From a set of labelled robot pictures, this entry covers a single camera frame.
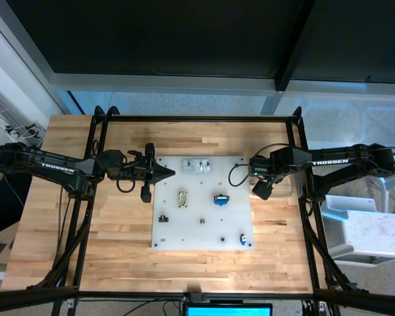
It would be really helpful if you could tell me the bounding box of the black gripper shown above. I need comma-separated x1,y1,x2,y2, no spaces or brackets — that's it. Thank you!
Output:
249,157,277,184
135,142,176,203

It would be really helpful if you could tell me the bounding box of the small black table camera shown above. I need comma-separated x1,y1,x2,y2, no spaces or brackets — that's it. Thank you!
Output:
183,285,207,303

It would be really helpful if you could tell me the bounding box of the screen with blue edge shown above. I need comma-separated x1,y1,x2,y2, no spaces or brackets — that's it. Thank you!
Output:
183,302,274,316

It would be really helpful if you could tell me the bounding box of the white board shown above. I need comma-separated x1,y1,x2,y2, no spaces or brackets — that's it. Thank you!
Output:
150,154,255,251

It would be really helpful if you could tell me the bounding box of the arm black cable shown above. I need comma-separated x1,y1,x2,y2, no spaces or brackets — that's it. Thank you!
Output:
115,176,135,194
228,160,257,188

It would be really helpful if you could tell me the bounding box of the black wall post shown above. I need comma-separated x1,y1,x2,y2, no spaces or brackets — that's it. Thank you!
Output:
275,0,317,92

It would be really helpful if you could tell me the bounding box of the grey partition frame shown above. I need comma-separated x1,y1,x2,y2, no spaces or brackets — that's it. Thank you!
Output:
0,0,395,115

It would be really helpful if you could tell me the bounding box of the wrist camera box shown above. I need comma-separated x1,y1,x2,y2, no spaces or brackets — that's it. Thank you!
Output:
251,179,275,202

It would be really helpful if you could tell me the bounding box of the white plastic step stool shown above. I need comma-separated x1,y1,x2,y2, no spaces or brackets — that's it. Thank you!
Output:
321,194,395,268

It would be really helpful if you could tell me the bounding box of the clear plastic tub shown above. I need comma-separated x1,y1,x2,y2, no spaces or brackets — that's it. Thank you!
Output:
248,162,303,199

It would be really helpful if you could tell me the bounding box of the black metal frame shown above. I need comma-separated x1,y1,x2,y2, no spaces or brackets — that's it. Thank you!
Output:
0,105,395,316

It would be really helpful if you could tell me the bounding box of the clear acrylic block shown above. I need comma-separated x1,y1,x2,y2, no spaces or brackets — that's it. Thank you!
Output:
182,158,213,174

